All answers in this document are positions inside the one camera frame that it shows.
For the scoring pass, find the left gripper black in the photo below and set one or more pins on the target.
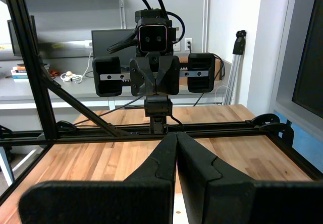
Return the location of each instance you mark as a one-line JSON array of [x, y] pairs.
[[107, 76]]

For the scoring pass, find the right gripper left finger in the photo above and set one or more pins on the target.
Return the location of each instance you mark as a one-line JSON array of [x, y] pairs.
[[101, 203]]

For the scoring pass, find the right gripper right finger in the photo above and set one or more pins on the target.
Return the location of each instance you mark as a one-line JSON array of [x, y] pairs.
[[252, 203]]

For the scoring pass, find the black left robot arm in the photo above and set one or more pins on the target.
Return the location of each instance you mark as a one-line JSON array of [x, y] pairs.
[[157, 108]]

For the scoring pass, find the dark wide computer monitor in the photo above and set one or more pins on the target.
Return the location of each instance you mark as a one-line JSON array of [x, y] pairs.
[[111, 42]]

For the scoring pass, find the white task board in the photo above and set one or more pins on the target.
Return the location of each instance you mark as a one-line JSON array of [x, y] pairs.
[[180, 220]]

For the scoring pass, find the grey tripod with black head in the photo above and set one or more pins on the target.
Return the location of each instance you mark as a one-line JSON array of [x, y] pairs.
[[236, 65]]

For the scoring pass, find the grey office desk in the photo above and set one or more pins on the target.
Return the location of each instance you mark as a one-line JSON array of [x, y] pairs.
[[38, 90]]

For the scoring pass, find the stack of books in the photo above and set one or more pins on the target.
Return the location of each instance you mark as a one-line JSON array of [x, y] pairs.
[[19, 74]]

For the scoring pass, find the dark narrow computer monitor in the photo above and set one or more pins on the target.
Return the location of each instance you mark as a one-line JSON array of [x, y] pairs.
[[15, 34]]

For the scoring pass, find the white wall outlet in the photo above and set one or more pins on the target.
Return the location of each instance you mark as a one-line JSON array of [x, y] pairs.
[[188, 44], [177, 47]]

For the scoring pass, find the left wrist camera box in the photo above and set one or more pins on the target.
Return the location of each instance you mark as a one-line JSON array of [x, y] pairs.
[[152, 38]]

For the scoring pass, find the black aluminium frame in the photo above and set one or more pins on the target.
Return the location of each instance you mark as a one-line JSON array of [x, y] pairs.
[[29, 57]]

